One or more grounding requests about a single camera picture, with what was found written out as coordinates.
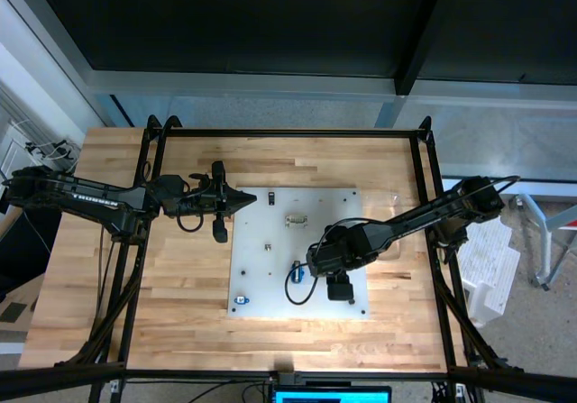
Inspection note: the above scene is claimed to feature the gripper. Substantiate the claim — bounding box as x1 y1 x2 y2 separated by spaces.
307 235 362 303
182 160 258 245

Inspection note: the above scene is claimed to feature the white board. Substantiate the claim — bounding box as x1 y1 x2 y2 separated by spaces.
227 187 371 321

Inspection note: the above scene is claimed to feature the blue-edged screen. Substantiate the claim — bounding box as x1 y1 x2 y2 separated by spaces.
270 385 392 403

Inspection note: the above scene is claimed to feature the grey metal stand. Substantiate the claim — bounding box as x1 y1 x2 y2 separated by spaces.
508 193 577 292

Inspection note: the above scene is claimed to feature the black bin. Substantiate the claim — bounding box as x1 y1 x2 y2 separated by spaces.
0 208 53 300

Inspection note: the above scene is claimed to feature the cardboard box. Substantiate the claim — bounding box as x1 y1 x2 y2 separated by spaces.
0 271 46 354

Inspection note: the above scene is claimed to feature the black looped camera cable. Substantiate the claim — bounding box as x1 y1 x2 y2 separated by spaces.
285 261 322 307

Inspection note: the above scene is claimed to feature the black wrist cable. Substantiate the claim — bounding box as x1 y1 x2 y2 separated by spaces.
315 216 375 253

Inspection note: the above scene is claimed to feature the black aluminium frame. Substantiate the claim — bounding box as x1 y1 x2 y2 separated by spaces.
0 114 577 403

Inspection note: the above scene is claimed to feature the long black arm cable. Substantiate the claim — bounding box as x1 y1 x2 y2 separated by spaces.
444 175 522 206

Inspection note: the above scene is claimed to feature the white cable bundle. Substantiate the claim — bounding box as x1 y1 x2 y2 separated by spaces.
22 139 76 160

